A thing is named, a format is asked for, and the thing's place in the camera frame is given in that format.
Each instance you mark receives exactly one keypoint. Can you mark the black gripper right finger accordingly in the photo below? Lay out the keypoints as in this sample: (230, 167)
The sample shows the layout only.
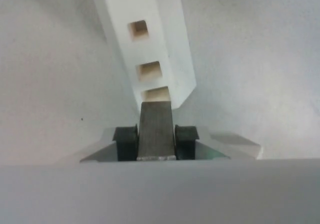
(185, 141)

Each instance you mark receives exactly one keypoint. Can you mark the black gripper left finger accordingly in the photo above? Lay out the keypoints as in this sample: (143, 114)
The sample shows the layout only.
(123, 141)

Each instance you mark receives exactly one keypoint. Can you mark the metal square peg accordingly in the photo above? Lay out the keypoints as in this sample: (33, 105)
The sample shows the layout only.
(156, 131)

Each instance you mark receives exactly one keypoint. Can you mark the white square-hole peg holder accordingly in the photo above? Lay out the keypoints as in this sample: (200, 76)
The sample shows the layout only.
(160, 47)

